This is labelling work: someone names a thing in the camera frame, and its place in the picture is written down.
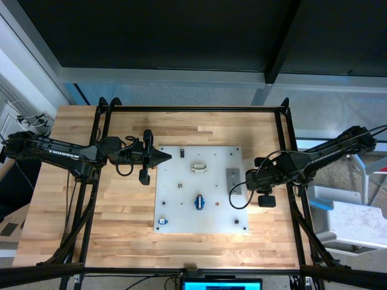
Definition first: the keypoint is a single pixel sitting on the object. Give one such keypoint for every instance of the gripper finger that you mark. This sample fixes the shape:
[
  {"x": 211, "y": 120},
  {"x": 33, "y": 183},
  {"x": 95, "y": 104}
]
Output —
[
  {"x": 157, "y": 160},
  {"x": 157, "y": 153}
]

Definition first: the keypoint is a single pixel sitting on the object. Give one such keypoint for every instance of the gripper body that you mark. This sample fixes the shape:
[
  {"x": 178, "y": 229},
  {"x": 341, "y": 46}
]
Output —
[
  {"x": 147, "y": 151},
  {"x": 263, "y": 181}
]

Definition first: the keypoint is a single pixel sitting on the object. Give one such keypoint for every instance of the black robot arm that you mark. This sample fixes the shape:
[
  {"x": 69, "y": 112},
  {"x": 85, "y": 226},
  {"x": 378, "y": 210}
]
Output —
[
  {"x": 326, "y": 154},
  {"x": 60, "y": 151}
]

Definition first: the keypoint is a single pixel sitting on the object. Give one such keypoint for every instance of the small black socket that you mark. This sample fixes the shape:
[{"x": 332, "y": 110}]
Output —
[{"x": 182, "y": 153}]

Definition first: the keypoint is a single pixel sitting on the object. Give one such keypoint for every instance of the grey metal block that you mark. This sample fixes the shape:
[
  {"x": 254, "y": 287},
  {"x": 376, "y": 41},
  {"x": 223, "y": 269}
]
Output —
[{"x": 232, "y": 181}]

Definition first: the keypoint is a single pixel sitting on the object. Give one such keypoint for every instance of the beige connector housing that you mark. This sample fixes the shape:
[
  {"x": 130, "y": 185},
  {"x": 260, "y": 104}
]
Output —
[{"x": 199, "y": 168}]

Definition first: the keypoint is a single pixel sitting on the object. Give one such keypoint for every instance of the blue round holder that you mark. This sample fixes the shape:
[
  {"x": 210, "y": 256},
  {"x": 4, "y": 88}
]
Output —
[{"x": 195, "y": 203}]

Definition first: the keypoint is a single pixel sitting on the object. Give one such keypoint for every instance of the blue square holder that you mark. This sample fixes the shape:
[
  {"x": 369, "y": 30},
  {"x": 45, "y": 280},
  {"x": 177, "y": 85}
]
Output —
[{"x": 158, "y": 222}]

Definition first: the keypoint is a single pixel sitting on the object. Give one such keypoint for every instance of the white board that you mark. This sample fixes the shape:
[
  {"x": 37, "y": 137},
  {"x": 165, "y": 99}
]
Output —
[{"x": 211, "y": 217}]

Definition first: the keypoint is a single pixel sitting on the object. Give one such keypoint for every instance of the grey step stool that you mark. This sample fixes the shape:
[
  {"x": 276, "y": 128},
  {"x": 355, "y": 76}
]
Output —
[{"x": 353, "y": 223}]

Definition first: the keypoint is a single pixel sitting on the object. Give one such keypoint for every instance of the laptop screen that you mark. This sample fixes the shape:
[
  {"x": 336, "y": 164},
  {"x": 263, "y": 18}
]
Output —
[{"x": 220, "y": 285}]

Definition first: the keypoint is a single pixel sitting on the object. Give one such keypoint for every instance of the cardboard box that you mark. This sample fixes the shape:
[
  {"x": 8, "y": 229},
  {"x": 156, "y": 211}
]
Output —
[{"x": 21, "y": 217}]

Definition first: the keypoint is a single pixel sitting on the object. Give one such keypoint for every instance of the black aluminium frame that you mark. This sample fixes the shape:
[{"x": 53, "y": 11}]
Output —
[{"x": 193, "y": 109}]

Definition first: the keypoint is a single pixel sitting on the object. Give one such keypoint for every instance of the grey aluminium window frame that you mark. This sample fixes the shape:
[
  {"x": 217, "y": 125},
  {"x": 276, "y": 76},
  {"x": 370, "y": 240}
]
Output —
[{"x": 181, "y": 74}]

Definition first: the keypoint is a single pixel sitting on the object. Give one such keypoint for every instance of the black table-level camera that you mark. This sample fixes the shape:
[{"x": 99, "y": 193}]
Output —
[{"x": 191, "y": 272}]

